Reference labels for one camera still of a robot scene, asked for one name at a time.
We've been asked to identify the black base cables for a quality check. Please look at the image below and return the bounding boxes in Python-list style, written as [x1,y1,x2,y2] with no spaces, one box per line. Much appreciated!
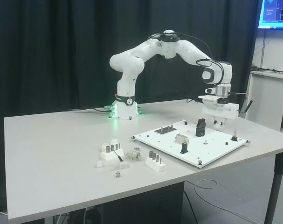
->
[70,106,115,115]

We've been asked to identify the black D-SUB plug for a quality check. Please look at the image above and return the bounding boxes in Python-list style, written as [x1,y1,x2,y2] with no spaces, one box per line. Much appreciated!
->
[195,118,207,137]

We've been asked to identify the black box under table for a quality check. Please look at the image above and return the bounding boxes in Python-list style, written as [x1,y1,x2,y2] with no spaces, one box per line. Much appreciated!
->
[54,182,185,224]

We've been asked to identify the white cabinet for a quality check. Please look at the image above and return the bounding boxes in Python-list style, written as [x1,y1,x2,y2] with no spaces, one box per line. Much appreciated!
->
[245,70,283,135]

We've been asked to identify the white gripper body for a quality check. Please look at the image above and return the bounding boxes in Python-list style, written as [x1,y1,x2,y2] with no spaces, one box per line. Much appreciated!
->
[201,103,240,120]

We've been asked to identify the beige waterproof plug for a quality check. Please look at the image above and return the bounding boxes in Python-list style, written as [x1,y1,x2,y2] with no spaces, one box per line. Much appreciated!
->
[124,147,141,161]

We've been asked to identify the dark grey table leg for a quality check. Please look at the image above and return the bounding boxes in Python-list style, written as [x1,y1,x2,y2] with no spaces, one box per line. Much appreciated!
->
[264,153,283,224]

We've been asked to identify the blue screen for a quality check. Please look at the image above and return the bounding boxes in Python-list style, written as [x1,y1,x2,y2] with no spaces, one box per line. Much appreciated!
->
[258,0,283,30]

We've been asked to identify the black USB plug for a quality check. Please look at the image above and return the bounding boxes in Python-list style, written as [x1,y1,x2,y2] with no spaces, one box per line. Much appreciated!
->
[111,149,124,162]

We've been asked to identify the white peg holder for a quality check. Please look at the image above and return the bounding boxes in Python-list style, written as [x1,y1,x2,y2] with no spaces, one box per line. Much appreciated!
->
[145,156,167,173]
[101,142,123,161]

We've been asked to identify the black curtains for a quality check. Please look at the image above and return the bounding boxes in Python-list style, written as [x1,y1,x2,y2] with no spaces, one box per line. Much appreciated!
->
[0,0,260,164]

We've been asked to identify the grey floor cable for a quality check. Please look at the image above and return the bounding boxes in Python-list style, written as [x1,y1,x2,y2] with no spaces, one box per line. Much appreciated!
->
[193,179,268,224]

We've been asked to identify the thin black rod on wire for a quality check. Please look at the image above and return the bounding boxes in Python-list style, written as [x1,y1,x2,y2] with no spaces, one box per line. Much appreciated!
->
[228,91,253,114]

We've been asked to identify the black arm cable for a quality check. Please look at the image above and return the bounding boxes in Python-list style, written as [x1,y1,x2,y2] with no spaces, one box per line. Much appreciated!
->
[147,32,226,81]

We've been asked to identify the white task board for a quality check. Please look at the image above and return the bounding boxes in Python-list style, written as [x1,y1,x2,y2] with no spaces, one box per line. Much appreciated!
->
[131,119,251,169]

